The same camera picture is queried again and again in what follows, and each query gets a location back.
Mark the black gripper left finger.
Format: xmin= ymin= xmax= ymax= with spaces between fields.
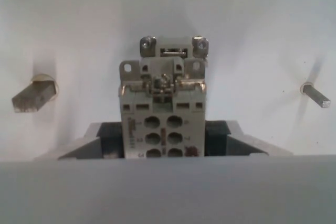
xmin=33 ymin=121 xmax=123 ymax=159

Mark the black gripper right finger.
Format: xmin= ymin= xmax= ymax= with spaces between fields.
xmin=205 ymin=120 xmax=295 ymax=157

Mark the grey waterproof plug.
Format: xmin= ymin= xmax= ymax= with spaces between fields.
xmin=119 ymin=57 xmax=208 ymax=158

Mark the wide metal square peg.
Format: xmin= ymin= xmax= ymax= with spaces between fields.
xmin=12 ymin=73 xmax=58 ymax=114

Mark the thin metal square peg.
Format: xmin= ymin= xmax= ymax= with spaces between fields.
xmin=301 ymin=82 xmax=331 ymax=109

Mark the white task board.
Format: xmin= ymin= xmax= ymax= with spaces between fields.
xmin=0 ymin=0 xmax=336 ymax=162

